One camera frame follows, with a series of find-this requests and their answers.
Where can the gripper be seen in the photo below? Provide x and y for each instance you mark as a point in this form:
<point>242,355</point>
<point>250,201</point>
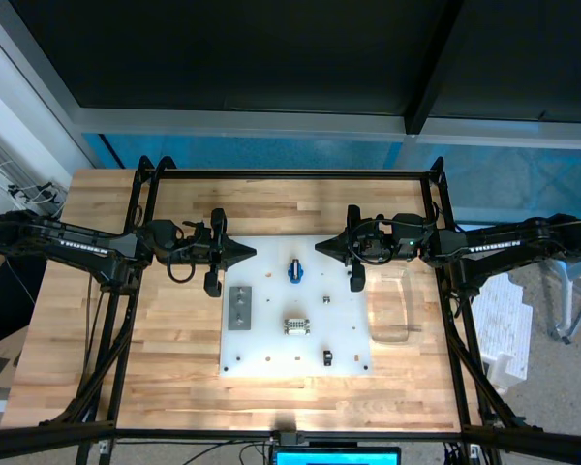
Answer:
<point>354,215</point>
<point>217,218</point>

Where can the grey HAN10E connector insert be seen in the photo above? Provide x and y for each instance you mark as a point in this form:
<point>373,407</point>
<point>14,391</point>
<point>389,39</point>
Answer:
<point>297,323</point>

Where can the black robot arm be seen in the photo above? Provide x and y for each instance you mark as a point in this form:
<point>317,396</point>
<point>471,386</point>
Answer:
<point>494,248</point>
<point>77,244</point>

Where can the blue clamp holder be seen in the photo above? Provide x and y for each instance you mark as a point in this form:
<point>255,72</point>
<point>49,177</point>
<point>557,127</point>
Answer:
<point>295,271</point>

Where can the grey metal plate with posts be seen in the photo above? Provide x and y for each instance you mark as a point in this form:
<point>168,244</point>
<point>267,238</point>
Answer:
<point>239,310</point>

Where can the clear plastic tub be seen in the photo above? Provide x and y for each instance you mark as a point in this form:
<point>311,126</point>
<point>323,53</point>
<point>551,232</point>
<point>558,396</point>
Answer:
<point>392,310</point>

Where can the white task board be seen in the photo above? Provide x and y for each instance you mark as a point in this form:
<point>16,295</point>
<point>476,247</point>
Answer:
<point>271,349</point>

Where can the black socket block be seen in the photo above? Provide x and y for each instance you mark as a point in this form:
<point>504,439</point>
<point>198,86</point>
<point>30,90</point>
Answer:
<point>327,357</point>

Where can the white foam block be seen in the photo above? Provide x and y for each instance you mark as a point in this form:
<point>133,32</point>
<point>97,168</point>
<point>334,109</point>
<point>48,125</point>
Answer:
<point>506,329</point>

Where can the blue laptop screen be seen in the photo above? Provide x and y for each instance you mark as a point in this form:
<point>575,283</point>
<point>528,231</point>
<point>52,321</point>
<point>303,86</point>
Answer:
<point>336,457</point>

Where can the grey metal stand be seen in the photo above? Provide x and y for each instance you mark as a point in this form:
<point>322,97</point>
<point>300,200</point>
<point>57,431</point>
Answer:
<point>566,290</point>

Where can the cardboard box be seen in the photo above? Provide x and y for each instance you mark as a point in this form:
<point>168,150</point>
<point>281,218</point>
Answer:
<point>5,346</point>

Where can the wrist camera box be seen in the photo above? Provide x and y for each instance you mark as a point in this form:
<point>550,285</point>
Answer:
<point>202,236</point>
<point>374,246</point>

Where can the black table camera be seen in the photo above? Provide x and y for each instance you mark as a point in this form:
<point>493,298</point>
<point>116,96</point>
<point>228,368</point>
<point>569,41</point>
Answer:
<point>289,437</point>

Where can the black aluminium frame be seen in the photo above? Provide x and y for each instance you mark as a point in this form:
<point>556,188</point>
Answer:
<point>29,438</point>

